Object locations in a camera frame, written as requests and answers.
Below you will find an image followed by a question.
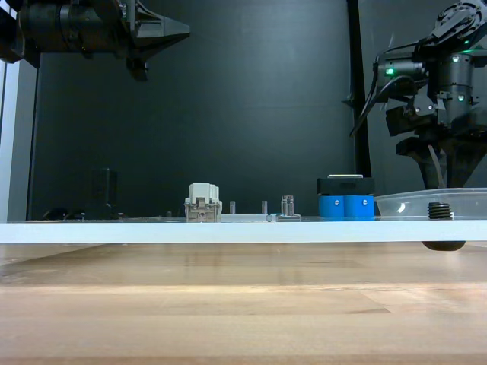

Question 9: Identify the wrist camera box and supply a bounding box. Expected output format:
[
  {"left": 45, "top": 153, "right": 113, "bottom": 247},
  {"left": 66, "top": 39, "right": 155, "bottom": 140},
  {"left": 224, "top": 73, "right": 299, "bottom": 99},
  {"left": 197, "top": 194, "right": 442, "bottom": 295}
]
[{"left": 384, "top": 105, "right": 415, "bottom": 137}]

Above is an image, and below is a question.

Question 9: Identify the white task board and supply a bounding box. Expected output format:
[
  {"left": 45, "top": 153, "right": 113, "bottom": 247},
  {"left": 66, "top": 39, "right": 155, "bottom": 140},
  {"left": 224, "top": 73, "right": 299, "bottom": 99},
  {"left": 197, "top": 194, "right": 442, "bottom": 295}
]
[{"left": 0, "top": 218, "right": 487, "bottom": 245}]

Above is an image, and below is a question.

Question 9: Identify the grey multi-pin connector housing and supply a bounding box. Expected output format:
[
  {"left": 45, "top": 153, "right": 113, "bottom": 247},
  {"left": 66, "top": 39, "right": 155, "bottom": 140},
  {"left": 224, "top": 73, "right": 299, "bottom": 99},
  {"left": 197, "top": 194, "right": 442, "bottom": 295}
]
[{"left": 183, "top": 182, "right": 223, "bottom": 224}]

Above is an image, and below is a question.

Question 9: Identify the aluminium bar plate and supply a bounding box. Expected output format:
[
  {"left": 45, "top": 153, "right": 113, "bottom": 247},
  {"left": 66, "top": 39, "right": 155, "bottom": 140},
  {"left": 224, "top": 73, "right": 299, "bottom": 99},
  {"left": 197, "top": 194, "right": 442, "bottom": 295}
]
[{"left": 220, "top": 213, "right": 281, "bottom": 224}]

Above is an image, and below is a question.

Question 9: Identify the black socket block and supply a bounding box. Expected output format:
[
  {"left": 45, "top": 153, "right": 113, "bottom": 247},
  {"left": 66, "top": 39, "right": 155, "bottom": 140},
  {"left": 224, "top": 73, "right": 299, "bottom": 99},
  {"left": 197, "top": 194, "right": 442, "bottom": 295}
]
[{"left": 84, "top": 167, "right": 119, "bottom": 221}]

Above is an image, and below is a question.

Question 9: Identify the small silver socket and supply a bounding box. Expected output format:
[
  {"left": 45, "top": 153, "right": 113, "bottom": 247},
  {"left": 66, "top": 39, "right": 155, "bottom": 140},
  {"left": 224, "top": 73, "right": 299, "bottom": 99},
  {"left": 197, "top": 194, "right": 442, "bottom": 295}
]
[{"left": 274, "top": 195, "right": 303, "bottom": 223}]

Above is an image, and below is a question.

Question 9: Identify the RJ45 connector with grey cable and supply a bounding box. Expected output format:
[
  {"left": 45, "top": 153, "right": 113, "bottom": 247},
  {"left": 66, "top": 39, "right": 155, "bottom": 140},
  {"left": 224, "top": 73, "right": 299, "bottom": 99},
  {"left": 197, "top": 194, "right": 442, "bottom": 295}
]
[{"left": 428, "top": 144, "right": 446, "bottom": 189}]

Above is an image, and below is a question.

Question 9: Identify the black board screw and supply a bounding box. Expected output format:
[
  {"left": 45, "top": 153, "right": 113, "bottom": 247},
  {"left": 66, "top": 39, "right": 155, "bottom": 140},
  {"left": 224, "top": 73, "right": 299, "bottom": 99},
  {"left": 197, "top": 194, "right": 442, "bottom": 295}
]
[{"left": 427, "top": 202, "right": 454, "bottom": 221}]

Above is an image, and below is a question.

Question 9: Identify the blue and black connector block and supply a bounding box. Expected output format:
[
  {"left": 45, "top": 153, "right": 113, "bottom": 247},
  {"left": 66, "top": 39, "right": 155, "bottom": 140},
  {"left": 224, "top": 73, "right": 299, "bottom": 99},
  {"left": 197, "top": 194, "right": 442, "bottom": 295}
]
[{"left": 317, "top": 173, "right": 377, "bottom": 221}]

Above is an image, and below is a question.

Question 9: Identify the black aluminium frame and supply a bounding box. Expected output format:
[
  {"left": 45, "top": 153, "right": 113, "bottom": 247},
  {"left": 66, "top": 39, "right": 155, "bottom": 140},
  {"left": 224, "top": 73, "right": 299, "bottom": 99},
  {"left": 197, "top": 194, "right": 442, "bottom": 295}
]
[{"left": 342, "top": 0, "right": 373, "bottom": 178}]

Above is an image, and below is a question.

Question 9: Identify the black rubber board foot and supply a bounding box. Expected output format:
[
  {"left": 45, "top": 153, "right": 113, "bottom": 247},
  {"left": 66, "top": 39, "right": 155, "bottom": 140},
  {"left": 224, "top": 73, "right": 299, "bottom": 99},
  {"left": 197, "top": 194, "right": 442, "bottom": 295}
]
[{"left": 421, "top": 240, "right": 466, "bottom": 252}]

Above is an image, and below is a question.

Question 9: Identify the clear plastic tub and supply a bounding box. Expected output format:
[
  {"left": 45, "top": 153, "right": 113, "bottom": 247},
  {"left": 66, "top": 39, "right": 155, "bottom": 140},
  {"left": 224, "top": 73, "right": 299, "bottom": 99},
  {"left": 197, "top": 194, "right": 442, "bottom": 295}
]
[{"left": 374, "top": 186, "right": 487, "bottom": 221}]

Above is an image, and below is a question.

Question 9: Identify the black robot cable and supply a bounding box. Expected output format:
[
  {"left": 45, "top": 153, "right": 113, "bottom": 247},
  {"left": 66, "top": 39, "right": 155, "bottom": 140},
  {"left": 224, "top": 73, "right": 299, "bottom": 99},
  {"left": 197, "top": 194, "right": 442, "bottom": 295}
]
[{"left": 349, "top": 40, "right": 419, "bottom": 138}]

